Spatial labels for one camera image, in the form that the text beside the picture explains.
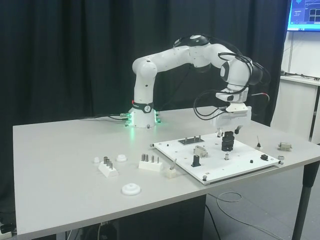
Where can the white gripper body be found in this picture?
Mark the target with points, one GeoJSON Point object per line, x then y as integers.
{"type": "Point", "coordinates": [232, 118]}

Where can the black Ethernet plug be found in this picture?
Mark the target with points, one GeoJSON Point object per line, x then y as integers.
{"type": "Point", "coordinates": [227, 146]}

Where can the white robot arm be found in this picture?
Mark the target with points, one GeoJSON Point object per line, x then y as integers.
{"type": "Point", "coordinates": [150, 62]}

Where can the metal BNC plug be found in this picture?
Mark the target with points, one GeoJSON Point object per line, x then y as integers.
{"type": "Point", "coordinates": [227, 156]}

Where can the grey D-SUB plug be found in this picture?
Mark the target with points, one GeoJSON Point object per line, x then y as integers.
{"type": "Point", "coordinates": [200, 151]}

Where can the white task board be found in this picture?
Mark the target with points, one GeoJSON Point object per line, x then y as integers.
{"type": "Point", "coordinates": [225, 167]}

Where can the black USB plug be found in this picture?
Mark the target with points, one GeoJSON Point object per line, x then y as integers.
{"type": "Point", "coordinates": [196, 161]}

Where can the grey waterproof plug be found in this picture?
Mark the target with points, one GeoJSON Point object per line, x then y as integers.
{"type": "Point", "coordinates": [281, 146]}

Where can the small metal bolt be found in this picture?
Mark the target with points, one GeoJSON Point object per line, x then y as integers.
{"type": "Point", "coordinates": [281, 158]}

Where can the small white holder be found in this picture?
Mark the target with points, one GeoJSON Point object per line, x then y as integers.
{"type": "Point", "coordinates": [170, 173]}

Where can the white cabinet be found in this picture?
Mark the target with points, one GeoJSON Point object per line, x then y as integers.
{"type": "Point", "coordinates": [297, 105]}

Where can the medium metal square peg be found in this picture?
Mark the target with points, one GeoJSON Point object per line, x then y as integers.
{"type": "Point", "coordinates": [147, 158]}

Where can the white holder for square pegs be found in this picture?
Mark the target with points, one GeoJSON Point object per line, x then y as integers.
{"type": "Point", "coordinates": [150, 166]}

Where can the large metal square peg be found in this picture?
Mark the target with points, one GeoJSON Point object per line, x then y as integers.
{"type": "Point", "coordinates": [143, 157]}

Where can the black table leg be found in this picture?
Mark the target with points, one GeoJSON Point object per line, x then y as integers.
{"type": "Point", "coordinates": [303, 200]}

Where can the white medium gear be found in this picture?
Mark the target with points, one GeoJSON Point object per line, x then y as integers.
{"type": "Point", "coordinates": [121, 158]}

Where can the white large gear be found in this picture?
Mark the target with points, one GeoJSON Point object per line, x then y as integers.
{"type": "Point", "coordinates": [131, 189]}

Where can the small metal round peg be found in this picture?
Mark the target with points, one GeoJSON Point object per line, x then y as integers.
{"type": "Point", "coordinates": [110, 166]}

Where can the medium metal round peg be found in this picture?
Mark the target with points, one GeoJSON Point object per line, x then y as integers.
{"type": "Point", "coordinates": [108, 163]}

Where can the large metal round peg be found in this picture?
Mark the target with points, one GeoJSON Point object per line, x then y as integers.
{"type": "Point", "coordinates": [105, 160]}

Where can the white holder for round pegs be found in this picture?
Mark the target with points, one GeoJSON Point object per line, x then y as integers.
{"type": "Point", "coordinates": [108, 172]}

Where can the blue screen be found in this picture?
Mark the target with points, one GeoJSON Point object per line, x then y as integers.
{"type": "Point", "coordinates": [303, 13]}

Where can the white small gear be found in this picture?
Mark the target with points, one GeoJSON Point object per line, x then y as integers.
{"type": "Point", "coordinates": [96, 160]}

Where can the black curtains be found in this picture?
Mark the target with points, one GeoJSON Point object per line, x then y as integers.
{"type": "Point", "coordinates": [75, 50]}

